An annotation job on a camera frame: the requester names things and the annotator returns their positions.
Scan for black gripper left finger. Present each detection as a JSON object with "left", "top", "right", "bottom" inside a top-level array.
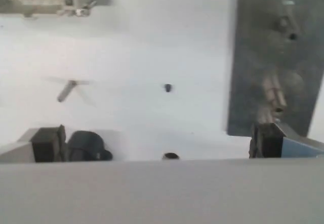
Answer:
[{"left": 0, "top": 124, "right": 67, "bottom": 163}]

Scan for black D-SUB plug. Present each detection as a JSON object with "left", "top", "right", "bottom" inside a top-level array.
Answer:
[{"left": 66, "top": 130, "right": 113, "bottom": 163}]

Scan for thin metal square peg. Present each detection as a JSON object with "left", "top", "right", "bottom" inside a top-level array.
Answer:
[{"left": 57, "top": 80, "right": 76, "bottom": 102}]

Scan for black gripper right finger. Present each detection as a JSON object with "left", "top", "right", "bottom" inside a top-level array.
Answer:
[{"left": 249, "top": 122, "right": 324, "bottom": 159}]

